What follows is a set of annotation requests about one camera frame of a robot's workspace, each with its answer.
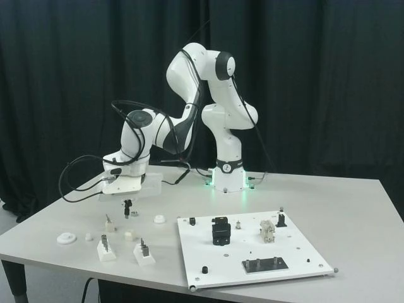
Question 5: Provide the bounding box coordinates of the black table leg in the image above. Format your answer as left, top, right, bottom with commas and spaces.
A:
1, 259, 27, 303

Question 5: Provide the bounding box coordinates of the black base cable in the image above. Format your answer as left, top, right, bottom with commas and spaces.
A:
192, 167, 216, 178
247, 171, 270, 183

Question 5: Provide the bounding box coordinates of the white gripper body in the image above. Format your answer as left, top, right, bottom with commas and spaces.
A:
98, 172, 163, 203

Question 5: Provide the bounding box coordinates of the white large gear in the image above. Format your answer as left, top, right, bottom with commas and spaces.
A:
56, 231, 77, 246

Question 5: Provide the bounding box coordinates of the black D-SUB plug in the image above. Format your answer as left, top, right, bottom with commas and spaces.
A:
210, 215, 232, 247

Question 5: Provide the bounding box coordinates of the black curtain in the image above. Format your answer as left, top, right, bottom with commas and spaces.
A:
0, 0, 404, 223

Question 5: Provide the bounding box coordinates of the white square peg holder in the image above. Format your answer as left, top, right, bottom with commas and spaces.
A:
132, 244, 157, 267

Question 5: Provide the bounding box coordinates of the black cable under table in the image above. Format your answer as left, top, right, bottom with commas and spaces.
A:
82, 276, 99, 303

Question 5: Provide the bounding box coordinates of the beige waterproof plug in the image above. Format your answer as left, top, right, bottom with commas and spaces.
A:
259, 220, 274, 244

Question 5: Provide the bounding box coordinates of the white round peg holder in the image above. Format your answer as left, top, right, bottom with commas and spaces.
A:
95, 241, 117, 263

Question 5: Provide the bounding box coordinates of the white task board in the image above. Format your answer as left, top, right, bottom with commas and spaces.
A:
175, 206, 339, 290

